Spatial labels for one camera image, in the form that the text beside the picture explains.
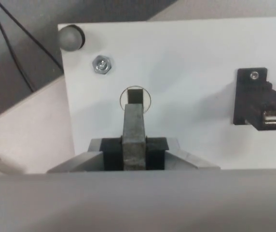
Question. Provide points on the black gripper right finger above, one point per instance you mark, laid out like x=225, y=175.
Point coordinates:
x=159, y=154

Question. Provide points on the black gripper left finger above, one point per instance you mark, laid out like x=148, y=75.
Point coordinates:
x=97, y=157

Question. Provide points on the metal square peg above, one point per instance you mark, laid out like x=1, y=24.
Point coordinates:
x=133, y=135

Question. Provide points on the white task board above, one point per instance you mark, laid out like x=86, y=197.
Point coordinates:
x=176, y=91

